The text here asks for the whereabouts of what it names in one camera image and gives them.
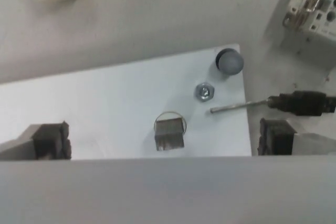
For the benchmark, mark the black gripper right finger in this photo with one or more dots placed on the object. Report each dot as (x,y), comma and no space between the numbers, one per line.
(275,137)

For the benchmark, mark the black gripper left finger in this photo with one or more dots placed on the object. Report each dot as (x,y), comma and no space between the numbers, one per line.
(50,142)

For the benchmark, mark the metal square peg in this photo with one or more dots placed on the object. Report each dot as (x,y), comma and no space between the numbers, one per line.
(169,137)

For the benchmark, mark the white task board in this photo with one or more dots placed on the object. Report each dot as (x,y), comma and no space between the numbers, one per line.
(105,108)

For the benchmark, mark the metal hex nut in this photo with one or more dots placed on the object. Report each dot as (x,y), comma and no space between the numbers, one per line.
(204,92)

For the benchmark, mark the black round knob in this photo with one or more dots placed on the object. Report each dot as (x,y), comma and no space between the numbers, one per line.
(231,62)

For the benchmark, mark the metal waterproof plug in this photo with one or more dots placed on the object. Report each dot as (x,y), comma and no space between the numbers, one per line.
(309,6)

